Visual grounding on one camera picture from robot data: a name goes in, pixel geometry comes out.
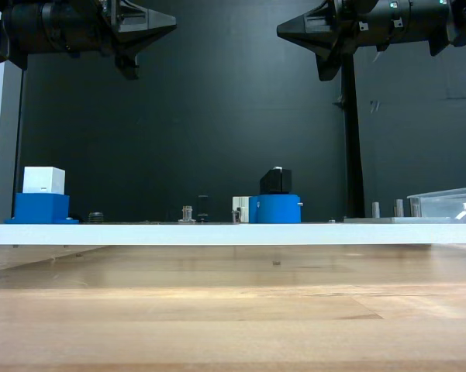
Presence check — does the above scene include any black block plug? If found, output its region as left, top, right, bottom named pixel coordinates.
left=259, top=166, right=292, bottom=195

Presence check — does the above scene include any blue round holder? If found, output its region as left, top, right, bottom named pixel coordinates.
left=249, top=193, right=305, bottom=225

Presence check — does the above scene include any white cube block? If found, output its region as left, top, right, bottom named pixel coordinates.
left=22, top=166, right=67, bottom=196

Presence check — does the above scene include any clear plastic tub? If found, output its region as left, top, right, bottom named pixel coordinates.
left=406, top=185, right=466, bottom=225

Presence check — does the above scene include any white taskboard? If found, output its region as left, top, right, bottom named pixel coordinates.
left=0, top=222, right=466, bottom=246

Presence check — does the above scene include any grey aluminium frame post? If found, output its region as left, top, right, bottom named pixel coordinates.
left=0, top=60, right=24, bottom=225

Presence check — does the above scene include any white connector housing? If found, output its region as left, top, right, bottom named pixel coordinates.
left=231, top=196, right=253, bottom=225

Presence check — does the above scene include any blue square socket base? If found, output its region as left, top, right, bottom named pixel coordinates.
left=4, top=192, right=80, bottom=225

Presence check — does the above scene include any grey metal plate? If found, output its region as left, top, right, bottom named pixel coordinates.
left=343, top=215, right=453, bottom=225

